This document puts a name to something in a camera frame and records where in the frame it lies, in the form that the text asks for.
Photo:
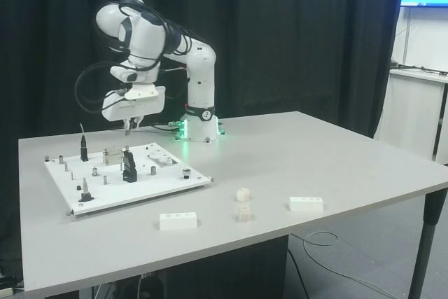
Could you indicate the dark grey table leg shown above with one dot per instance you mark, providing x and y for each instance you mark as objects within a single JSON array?
[{"x": 425, "y": 243}]

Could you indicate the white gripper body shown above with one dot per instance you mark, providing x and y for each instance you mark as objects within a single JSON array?
[{"x": 140, "y": 108}]

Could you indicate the dark thick metal peg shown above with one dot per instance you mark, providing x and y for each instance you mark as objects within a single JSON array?
[{"x": 153, "y": 170}]

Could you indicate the black curtain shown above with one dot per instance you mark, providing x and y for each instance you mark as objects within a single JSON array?
[{"x": 280, "y": 33}]

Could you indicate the white task board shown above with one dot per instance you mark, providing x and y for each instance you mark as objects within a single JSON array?
[{"x": 115, "y": 194}]

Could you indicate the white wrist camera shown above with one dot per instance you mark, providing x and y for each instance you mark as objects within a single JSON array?
[{"x": 126, "y": 75}]

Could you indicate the black metal-tipped plug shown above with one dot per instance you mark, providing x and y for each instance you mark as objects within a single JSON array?
[{"x": 85, "y": 194}]

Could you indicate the white gear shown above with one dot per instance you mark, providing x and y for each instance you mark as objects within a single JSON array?
[
  {"x": 168, "y": 162},
  {"x": 154, "y": 155}
]

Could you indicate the white cabinet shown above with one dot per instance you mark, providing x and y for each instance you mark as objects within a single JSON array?
[{"x": 413, "y": 113}]

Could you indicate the metal square peg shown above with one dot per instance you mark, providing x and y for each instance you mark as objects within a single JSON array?
[{"x": 127, "y": 131}]

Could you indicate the white square-hole peg holder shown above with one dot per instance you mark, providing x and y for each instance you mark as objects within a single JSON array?
[{"x": 305, "y": 205}]

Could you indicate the white flat mounting plate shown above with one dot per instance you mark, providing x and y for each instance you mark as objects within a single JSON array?
[{"x": 141, "y": 91}]

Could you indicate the metal BNC plug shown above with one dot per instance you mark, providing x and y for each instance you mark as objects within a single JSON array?
[{"x": 94, "y": 172}]

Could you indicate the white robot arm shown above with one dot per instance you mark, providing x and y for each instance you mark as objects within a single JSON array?
[{"x": 199, "y": 68}]

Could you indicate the grey connector block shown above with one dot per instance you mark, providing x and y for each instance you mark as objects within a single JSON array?
[{"x": 112, "y": 158}]

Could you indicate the metal knurled bolt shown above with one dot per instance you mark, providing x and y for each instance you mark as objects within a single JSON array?
[{"x": 186, "y": 174}]

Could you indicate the white round-hole peg holder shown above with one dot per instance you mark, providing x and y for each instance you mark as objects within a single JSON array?
[{"x": 178, "y": 222}]

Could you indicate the small white plug holder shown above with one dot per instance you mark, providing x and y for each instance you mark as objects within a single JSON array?
[
  {"x": 244, "y": 195},
  {"x": 245, "y": 214}
]

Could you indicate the thin metal round peg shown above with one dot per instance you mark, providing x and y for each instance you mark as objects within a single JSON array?
[{"x": 105, "y": 180}]

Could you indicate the black box under table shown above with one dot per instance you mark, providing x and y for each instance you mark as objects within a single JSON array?
[{"x": 210, "y": 271}]

